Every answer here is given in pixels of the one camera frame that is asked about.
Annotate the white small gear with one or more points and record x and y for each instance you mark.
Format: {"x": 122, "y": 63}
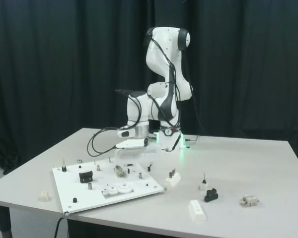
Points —
{"x": 105, "y": 192}

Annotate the pale grey plug connector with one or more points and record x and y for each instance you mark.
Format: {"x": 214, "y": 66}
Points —
{"x": 249, "y": 200}

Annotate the white medium gear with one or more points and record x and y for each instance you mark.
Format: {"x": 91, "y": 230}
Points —
{"x": 113, "y": 191}

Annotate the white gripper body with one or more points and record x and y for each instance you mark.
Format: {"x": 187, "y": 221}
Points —
{"x": 136, "y": 151}

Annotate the thin metal round peg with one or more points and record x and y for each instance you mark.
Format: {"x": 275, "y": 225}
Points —
{"x": 203, "y": 178}

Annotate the white square peg holder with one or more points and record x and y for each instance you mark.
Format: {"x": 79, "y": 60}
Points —
{"x": 172, "y": 182}

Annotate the white large gear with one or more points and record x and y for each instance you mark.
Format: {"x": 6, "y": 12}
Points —
{"x": 125, "y": 189}

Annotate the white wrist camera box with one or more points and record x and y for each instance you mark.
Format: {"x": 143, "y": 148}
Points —
{"x": 126, "y": 133}

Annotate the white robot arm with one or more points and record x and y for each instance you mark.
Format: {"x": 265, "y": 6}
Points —
{"x": 164, "y": 62}

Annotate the metal BNC plug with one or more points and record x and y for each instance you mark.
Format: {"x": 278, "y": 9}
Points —
{"x": 119, "y": 171}

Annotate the white task board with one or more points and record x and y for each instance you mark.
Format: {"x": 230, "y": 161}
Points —
{"x": 101, "y": 205}

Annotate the dark table leg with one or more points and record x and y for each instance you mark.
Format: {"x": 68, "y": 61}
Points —
{"x": 2, "y": 220}

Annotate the white holder with round holes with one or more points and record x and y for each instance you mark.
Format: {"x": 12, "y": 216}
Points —
{"x": 197, "y": 210}

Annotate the small white pin holder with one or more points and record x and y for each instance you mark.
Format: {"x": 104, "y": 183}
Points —
{"x": 203, "y": 187}

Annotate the black D-SUB plug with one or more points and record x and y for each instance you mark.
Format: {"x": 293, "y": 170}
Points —
{"x": 211, "y": 195}

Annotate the large metal round peg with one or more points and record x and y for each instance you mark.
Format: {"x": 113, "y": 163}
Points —
{"x": 89, "y": 186}

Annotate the black curtain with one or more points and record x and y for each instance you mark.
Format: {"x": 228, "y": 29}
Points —
{"x": 39, "y": 74}

